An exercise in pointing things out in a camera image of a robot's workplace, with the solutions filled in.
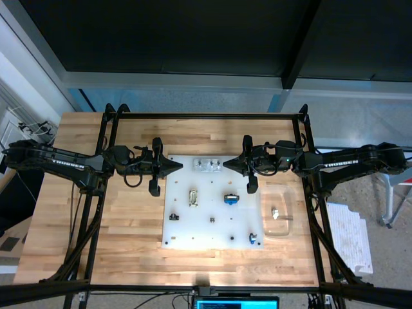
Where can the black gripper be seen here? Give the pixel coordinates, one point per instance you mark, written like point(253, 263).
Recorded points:
point(262, 161)
point(146, 162)

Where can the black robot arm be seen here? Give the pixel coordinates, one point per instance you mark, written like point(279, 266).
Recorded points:
point(64, 162)
point(341, 164)

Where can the grey rectangular connector housing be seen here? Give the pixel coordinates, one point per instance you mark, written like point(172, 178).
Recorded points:
point(193, 198)

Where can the aluminium socket block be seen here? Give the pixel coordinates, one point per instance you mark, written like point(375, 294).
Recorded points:
point(206, 167)

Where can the white task board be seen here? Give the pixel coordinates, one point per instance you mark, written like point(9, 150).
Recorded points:
point(209, 199)

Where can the small black clamp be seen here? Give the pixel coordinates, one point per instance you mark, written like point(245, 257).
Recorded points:
point(174, 216)

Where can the clear plastic tub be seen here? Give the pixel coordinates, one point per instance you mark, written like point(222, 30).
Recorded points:
point(283, 196)

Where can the white ribbed foam sheet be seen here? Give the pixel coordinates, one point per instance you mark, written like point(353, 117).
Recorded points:
point(349, 238)

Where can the laptop screen blue edge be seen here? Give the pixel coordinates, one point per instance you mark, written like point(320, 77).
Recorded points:
point(235, 304)

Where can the grey metal stand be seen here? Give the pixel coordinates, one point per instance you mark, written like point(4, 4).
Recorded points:
point(390, 199)

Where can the brown cardboard box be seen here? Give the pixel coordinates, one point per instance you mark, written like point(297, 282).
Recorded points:
point(13, 230)

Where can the red white panel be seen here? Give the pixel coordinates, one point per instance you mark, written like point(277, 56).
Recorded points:
point(406, 183)

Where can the blue black D-sub connector mount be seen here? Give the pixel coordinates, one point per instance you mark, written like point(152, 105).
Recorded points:
point(231, 199)

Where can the black aluminium frame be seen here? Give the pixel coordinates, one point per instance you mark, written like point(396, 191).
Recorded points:
point(206, 115)

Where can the black camera on frame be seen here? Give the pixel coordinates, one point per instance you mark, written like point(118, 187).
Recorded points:
point(204, 290)

